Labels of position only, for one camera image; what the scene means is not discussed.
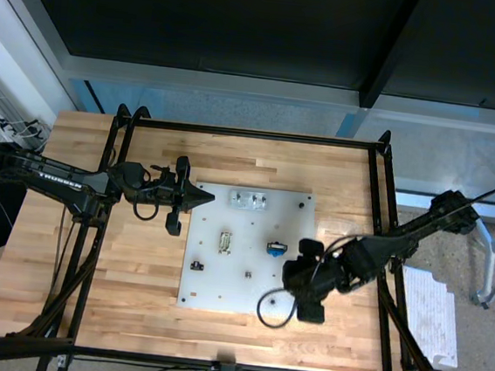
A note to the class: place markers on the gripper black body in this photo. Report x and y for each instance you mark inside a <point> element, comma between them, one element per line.
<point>172,191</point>
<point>317,284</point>

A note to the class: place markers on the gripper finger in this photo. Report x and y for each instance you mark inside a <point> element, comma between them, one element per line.
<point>194,190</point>
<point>193,202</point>

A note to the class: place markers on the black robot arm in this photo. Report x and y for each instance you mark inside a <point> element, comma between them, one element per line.
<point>55,176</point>
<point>400,239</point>

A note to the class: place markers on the beige rectangular connector housing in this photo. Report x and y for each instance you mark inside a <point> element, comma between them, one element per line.
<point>225,242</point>

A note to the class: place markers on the black threaded screw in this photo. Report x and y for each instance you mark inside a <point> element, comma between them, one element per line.
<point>271,302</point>

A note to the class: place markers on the aluminium block with pegs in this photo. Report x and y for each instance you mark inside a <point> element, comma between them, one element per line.
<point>245,205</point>

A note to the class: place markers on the white task board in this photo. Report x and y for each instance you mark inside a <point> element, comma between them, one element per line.
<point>242,237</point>

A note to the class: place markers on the small black clamp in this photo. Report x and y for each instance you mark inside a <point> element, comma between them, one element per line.
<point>197,266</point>

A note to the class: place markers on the white foam slab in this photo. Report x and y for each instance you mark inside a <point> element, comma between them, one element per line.
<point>430,313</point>

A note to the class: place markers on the black room pillar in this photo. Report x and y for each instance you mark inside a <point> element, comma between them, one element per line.
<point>387,54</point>

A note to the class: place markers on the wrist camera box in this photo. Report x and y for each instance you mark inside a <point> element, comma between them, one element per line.
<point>293,277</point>

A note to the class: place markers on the blue and black connector mount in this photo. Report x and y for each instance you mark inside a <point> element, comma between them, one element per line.
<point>275,251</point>

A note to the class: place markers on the black aluminium frame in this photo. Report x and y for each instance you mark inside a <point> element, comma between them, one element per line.
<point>235,132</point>

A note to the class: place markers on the black table-level camera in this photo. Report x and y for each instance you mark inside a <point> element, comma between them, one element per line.
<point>226,365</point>

